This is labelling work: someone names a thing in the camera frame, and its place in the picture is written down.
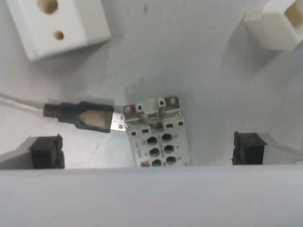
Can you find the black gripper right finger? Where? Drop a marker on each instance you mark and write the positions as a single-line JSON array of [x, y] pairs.
[[248, 149]]

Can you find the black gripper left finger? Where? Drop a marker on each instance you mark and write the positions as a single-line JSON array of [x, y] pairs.
[[47, 151]]

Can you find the black USB plug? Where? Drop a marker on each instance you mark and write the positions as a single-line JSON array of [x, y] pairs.
[[94, 118]]

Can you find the small white square holder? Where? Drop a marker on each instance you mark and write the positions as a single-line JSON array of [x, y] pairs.
[[272, 26]]

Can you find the white holder with round holes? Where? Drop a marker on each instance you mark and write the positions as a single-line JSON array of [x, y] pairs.
[[56, 26]]

